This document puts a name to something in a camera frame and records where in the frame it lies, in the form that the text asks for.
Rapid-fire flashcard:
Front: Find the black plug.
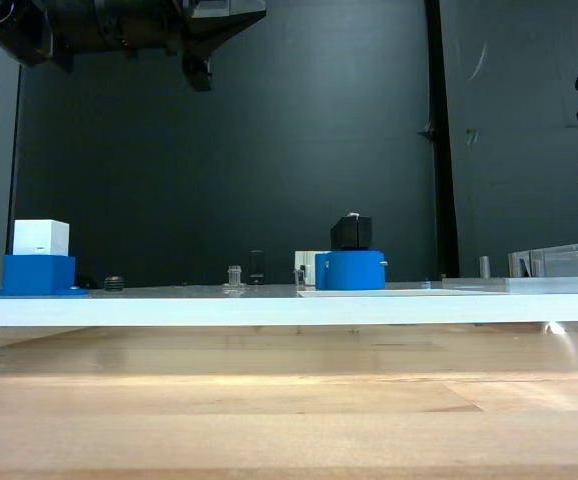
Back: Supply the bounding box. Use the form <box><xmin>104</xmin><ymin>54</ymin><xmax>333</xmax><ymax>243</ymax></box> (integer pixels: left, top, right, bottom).
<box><xmin>329</xmin><ymin>212</ymin><xmax>374</xmax><ymax>251</ymax></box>

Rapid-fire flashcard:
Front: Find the blue round clamp holder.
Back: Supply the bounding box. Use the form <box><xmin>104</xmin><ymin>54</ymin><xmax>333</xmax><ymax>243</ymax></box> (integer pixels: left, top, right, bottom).
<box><xmin>313</xmin><ymin>248</ymin><xmax>389</xmax><ymax>291</ymax></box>

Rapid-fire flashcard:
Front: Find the blue square socket mount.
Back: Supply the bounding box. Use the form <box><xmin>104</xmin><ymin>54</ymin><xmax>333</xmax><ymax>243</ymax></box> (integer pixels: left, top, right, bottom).
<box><xmin>0</xmin><ymin>253</ymin><xmax>90</xmax><ymax>297</ymax></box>

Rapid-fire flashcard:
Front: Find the beige connector housing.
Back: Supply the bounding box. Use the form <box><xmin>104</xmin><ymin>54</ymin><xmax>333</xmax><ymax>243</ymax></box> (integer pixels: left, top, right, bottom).
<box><xmin>293</xmin><ymin>250</ymin><xmax>320</xmax><ymax>289</ymax></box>

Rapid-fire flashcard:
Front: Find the white cube connector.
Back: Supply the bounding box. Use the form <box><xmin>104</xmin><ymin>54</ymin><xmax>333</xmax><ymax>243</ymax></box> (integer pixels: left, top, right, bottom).
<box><xmin>12</xmin><ymin>218</ymin><xmax>71</xmax><ymax>257</ymax></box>

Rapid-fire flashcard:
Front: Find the small metal fitting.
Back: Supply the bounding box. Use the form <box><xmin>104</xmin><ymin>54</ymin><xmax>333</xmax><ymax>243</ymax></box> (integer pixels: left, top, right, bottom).
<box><xmin>223</xmin><ymin>264</ymin><xmax>248</xmax><ymax>294</ymax></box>

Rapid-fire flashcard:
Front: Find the white task board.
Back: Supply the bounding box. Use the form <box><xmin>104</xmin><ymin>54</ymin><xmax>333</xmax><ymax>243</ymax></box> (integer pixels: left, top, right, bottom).
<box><xmin>0</xmin><ymin>287</ymin><xmax>578</xmax><ymax>329</ymax></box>

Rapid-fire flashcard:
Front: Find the grey metal plate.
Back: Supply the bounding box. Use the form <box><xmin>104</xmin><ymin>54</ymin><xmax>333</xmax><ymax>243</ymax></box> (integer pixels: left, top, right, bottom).
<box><xmin>441</xmin><ymin>276</ymin><xmax>578</xmax><ymax>292</ymax></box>

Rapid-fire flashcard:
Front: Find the clear plastic tub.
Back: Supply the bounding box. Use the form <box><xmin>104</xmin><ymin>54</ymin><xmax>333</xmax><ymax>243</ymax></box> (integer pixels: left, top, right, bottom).
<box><xmin>507</xmin><ymin>239</ymin><xmax>578</xmax><ymax>296</ymax></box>

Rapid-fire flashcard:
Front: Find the black wall post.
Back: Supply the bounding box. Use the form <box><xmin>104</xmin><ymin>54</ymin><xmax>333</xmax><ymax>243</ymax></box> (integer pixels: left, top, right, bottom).
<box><xmin>422</xmin><ymin>0</ymin><xmax>461</xmax><ymax>280</ymax></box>

